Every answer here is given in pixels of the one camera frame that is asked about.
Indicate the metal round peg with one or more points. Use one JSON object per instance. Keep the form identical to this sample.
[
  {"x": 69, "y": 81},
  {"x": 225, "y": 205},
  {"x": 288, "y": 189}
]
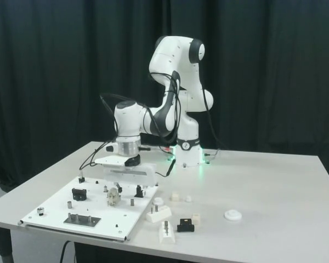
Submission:
[{"x": 166, "y": 224}]

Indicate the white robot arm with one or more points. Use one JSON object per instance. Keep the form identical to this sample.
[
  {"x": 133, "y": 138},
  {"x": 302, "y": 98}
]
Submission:
[{"x": 186, "y": 128}]

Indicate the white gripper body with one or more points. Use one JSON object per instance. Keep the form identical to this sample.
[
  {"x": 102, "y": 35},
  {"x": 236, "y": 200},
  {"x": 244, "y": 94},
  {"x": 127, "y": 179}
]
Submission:
[{"x": 131, "y": 178}]

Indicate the white large gear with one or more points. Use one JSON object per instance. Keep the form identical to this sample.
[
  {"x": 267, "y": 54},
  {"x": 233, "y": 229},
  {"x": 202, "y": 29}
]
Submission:
[{"x": 233, "y": 215}]

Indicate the dark table leg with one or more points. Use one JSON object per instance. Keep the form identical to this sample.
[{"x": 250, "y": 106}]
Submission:
[{"x": 0, "y": 243}]

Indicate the white small gear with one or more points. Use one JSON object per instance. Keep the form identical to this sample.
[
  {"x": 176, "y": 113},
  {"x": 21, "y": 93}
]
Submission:
[{"x": 156, "y": 201}]

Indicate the thin black rod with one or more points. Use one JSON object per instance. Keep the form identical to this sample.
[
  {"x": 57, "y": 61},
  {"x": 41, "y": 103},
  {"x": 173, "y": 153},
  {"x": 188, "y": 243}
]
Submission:
[{"x": 171, "y": 167}]

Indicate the black curtain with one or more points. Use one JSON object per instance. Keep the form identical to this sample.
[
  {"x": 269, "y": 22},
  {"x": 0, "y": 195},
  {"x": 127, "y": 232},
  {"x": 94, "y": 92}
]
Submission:
[{"x": 44, "y": 68}]

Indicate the black D-SUB plug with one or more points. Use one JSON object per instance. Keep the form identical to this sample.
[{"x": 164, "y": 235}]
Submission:
[{"x": 186, "y": 222}]

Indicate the white cube holder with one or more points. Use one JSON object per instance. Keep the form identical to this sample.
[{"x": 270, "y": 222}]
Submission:
[{"x": 197, "y": 219}]

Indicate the white task board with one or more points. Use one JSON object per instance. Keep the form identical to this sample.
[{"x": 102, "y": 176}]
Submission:
[{"x": 57, "y": 208}]

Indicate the black standing plug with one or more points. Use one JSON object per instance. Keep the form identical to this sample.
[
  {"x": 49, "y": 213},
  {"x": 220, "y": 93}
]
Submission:
[{"x": 139, "y": 191}]

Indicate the white peg holder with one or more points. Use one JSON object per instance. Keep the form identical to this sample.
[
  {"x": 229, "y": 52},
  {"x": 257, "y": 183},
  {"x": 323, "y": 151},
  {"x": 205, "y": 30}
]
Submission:
[
  {"x": 160, "y": 215},
  {"x": 167, "y": 238}
]

